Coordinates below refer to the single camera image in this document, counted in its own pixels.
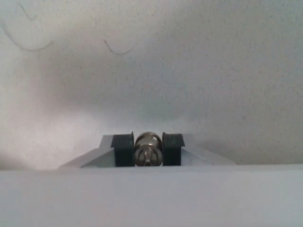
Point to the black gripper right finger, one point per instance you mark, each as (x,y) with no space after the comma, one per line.
(171,151)

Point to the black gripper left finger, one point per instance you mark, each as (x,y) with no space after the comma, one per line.
(122,151)

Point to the metal BNC plug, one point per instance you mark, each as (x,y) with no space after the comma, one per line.
(148,146)

